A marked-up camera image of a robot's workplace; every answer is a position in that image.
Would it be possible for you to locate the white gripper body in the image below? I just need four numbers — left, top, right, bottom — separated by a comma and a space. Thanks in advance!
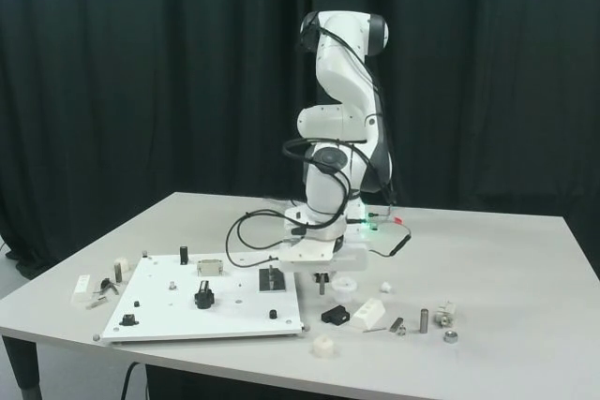
292, 244, 373, 276

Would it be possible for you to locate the white round holder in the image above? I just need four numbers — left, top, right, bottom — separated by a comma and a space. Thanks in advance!
310, 333, 338, 356

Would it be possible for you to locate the white wedge-shaped holder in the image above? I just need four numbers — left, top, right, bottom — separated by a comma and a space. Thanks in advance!
351, 296, 388, 329

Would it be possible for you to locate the black D-SUB plug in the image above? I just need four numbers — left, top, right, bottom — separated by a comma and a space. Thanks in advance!
320, 305, 352, 327

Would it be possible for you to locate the beige connector block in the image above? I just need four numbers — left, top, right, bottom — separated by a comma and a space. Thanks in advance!
435, 303, 458, 329

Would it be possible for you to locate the black waterproof plug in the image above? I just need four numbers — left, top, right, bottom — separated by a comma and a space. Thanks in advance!
193, 279, 217, 311

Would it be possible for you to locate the white task board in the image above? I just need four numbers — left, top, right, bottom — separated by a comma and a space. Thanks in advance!
99, 248, 311, 341

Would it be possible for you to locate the white tall holder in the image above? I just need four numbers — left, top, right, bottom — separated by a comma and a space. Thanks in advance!
113, 255, 133, 283

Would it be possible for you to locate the white flat holder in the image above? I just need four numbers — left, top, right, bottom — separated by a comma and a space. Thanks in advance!
70, 273, 92, 304

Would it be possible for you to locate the black curtain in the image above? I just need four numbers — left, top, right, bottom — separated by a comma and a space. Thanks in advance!
0, 0, 600, 275

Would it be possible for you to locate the dark table leg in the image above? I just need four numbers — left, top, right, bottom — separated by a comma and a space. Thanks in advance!
1, 334, 39, 400

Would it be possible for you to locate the grey metal bracket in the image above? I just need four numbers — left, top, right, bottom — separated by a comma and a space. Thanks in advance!
368, 204, 396, 223

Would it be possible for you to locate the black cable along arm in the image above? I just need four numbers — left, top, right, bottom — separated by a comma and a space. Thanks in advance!
281, 24, 398, 215

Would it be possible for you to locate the black cable to wrist camera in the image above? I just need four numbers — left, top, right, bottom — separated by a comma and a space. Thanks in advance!
225, 209, 307, 269

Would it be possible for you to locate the black cable under table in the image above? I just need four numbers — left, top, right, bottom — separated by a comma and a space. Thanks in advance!
121, 361, 143, 400

